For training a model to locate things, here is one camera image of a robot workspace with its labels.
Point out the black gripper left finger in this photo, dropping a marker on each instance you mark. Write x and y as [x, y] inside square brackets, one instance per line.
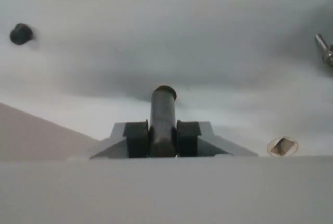
[136, 140]

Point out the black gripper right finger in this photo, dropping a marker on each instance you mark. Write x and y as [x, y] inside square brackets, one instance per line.
[186, 140]

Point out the metal round peg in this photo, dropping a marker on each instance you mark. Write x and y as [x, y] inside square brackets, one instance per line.
[162, 119]

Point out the white task board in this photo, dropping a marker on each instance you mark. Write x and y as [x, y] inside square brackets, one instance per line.
[208, 52]

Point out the small metal post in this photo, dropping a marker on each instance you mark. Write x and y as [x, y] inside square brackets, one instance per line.
[326, 54]

